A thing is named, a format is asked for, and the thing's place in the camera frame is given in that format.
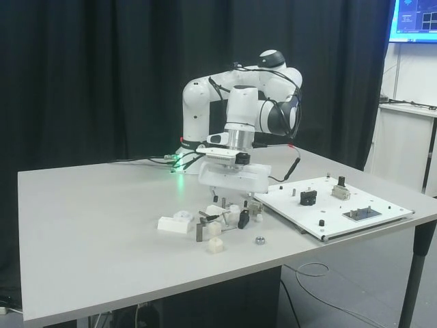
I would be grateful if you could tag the beige metal plug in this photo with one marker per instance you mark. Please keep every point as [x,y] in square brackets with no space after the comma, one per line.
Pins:
[255,208]

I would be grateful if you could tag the black table leg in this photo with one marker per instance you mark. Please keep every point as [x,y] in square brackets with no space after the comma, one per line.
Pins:
[414,273]

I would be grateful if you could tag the white task board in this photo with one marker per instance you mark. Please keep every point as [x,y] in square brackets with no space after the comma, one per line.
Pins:
[341,212]

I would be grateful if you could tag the blue screen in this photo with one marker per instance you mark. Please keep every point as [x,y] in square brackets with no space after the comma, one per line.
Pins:
[414,20]

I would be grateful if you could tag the black curtain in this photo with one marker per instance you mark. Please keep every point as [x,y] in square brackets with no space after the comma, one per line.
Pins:
[85,68]

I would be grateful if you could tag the black bolt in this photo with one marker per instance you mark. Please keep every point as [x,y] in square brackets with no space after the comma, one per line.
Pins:
[321,223]

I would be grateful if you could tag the small white holder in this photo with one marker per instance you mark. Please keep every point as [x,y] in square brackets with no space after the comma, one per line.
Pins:
[214,229]
[214,246]

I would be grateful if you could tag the large white holder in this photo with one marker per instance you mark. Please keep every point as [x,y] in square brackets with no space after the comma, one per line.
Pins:
[170,225]

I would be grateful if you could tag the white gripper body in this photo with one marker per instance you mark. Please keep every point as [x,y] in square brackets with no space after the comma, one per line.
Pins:
[235,177]

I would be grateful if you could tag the dark metal square peg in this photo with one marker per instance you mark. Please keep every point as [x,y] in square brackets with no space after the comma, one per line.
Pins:
[199,233]

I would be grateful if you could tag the white large gear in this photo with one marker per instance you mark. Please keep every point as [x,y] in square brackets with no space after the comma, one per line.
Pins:
[182,216]

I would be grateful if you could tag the white block holder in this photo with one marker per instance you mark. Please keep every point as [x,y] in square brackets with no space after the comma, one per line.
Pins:
[214,209]

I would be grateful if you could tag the white small gear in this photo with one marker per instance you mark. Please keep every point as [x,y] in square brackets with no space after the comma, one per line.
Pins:
[259,217]

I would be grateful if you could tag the white cabinet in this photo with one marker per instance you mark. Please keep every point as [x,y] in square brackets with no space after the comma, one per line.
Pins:
[399,147]

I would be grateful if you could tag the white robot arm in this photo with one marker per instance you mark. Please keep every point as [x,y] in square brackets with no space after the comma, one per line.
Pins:
[194,112]

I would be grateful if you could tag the metal nut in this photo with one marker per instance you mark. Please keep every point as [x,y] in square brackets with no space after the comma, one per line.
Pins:
[259,240]

